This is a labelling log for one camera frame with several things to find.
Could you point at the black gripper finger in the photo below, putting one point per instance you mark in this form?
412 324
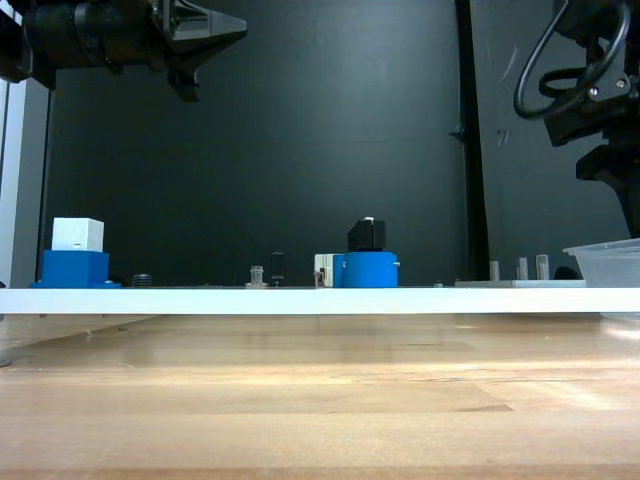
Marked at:
625 175
215 35

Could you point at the clear plastic tub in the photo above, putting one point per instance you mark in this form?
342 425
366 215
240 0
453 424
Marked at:
615 265

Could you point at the thick steel peg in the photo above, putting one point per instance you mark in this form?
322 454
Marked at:
542 267

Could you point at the medium steel peg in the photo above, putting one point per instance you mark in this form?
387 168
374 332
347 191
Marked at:
522 269

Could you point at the grey metal peg plate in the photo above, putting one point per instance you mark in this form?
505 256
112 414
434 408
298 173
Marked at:
525 284

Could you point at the thin steel peg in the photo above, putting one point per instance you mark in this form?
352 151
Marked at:
495 271

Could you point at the white cube block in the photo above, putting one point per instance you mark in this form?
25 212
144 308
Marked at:
75 235

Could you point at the black round nut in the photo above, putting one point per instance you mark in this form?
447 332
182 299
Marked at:
142 281

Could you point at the small black upright connector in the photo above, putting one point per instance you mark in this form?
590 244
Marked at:
278 267

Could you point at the blue square holder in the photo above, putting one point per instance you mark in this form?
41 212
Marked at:
70 270

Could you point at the beige rectangular connector housing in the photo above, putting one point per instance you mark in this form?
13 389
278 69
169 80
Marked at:
325 267

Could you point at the black D-sub connector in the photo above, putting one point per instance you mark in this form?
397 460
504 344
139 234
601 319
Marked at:
367 235

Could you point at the white task board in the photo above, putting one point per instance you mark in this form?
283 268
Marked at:
300 301

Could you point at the blue round connector holder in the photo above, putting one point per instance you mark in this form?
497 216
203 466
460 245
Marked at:
367 270

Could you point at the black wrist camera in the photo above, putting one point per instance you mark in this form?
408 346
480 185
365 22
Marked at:
575 122

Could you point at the black wall post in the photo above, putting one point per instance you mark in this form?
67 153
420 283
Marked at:
472 150

